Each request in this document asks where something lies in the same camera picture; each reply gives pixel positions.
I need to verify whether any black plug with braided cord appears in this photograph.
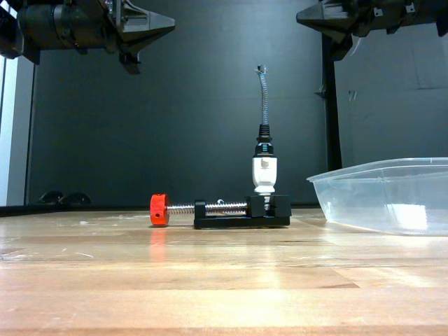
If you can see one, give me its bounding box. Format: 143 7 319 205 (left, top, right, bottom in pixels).
252 63 277 157

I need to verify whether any white power receptacle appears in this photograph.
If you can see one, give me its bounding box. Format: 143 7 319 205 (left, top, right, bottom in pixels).
251 155 279 197

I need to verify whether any clear plastic tub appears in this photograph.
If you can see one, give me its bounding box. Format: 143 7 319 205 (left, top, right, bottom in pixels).
306 157 448 238

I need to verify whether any black vise with red knob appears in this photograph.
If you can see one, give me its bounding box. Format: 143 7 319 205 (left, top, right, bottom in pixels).
150 192 293 230

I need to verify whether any black rounded frame bracket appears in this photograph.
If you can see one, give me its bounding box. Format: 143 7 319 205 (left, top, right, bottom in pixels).
61 191 92 206
38 190 64 206

